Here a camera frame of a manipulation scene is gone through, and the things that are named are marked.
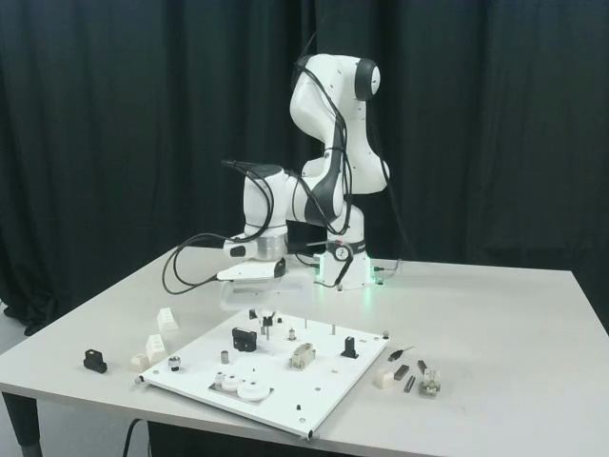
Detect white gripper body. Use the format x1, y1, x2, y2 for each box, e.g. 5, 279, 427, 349
220, 278, 306, 311

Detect white peg holder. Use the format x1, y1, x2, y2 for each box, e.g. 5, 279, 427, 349
145, 333, 168, 358
157, 308, 181, 332

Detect white task board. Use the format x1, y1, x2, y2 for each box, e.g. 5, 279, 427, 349
134, 308, 391, 439

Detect white plug holder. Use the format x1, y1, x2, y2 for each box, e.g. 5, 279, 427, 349
372, 366, 397, 390

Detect black D-SUB plug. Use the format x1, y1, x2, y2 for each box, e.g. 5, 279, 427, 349
82, 348, 109, 372

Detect clear Ethernet plug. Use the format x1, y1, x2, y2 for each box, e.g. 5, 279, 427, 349
418, 368, 442, 397

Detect black curtains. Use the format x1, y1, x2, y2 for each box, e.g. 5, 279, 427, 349
0, 0, 609, 337

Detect black table leg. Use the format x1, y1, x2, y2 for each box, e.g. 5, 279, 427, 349
0, 390, 40, 457

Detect black looping camera cable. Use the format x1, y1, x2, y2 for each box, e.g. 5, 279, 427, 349
161, 232, 230, 297

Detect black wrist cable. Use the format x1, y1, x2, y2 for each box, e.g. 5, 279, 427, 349
221, 159, 278, 230

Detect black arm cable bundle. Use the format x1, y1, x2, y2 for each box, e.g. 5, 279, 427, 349
293, 37, 356, 229

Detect black cable under table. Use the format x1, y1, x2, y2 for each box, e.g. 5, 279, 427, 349
124, 417, 146, 457

